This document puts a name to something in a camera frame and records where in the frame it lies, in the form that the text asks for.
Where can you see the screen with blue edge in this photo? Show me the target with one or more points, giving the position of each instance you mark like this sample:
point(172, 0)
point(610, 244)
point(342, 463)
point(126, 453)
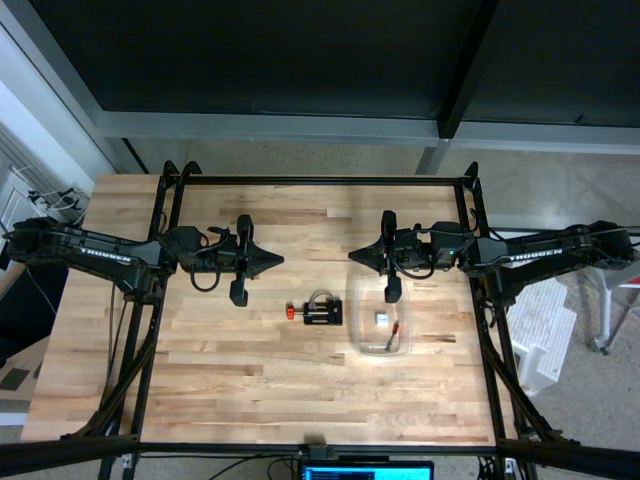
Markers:
point(365, 472)

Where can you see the black clamp with red knob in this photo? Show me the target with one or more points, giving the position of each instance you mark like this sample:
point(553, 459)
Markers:
point(325, 315)

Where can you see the clear plastic tub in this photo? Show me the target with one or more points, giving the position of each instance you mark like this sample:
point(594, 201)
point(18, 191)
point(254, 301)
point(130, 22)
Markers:
point(365, 345)

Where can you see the white ribbed step stool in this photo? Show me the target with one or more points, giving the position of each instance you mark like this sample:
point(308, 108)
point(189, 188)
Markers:
point(540, 330)

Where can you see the black equipment case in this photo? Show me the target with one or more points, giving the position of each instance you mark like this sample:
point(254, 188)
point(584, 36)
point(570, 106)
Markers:
point(25, 310)

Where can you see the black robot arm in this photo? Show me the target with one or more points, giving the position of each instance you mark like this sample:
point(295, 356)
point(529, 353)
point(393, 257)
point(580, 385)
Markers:
point(540, 255)
point(100, 255)

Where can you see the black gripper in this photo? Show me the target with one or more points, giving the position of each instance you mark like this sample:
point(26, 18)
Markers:
point(220, 257)
point(410, 255)

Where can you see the small white label square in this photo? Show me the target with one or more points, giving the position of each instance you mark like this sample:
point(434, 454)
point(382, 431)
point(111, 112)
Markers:
point(382, 318)

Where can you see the black vertical wall post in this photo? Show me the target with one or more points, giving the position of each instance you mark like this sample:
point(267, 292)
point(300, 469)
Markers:
point(465, 75)

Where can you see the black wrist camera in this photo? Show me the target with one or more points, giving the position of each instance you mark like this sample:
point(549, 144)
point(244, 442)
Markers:
point(185, 240)
point(445, 245)

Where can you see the brown cardboard box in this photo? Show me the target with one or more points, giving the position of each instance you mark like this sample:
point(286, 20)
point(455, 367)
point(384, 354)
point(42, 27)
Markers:
point(30, 357)

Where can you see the black table-level camera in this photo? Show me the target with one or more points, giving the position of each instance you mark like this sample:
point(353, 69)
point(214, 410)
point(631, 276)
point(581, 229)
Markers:
point(316, 447)

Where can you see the grey aluminium window frame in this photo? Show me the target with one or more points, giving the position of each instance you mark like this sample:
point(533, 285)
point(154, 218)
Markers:
point(250, 125)

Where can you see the black aluminium table frame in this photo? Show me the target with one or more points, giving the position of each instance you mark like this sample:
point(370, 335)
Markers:
point(300, 181)

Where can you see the grey metal stand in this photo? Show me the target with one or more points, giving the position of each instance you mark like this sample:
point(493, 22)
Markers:
point(604, 315)

